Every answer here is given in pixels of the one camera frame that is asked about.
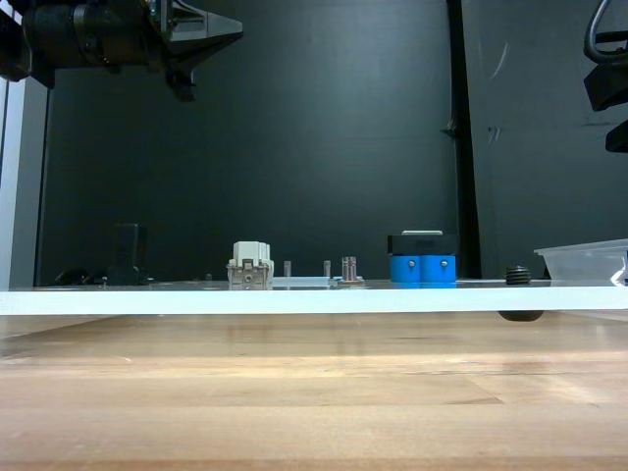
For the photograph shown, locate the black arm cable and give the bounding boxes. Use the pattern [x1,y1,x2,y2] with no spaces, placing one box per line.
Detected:
[582,0,628,63]

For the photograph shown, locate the clear plastic tub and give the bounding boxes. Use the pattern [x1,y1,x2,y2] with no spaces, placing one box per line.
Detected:
[533,238,628,287]

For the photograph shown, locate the grey multi-pin connector housing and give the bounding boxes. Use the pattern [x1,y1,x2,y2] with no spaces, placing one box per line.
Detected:
[226,239,276,290]

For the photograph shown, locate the grey metal partition frame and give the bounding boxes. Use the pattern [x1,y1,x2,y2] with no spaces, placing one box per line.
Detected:
[0,77,50,288]

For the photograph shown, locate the aluminium plate with posts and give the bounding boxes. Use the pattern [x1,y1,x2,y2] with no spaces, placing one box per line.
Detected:
[272,259,334,288]

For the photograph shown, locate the white mounting board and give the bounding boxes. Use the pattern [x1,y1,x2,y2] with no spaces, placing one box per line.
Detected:
[0,280,628,316]

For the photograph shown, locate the black clamp socket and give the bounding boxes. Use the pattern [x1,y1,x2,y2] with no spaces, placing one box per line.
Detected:
[106,223,151,287]

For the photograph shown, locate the small metal connector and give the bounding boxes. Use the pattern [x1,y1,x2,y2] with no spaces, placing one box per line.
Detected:
[336,254,367,288]

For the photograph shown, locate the black wall column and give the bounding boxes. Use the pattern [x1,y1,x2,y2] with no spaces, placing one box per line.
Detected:
[443,0,483,284]

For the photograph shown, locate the blue and black socket block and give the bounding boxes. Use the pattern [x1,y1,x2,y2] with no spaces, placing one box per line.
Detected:
[387,229,458,287]

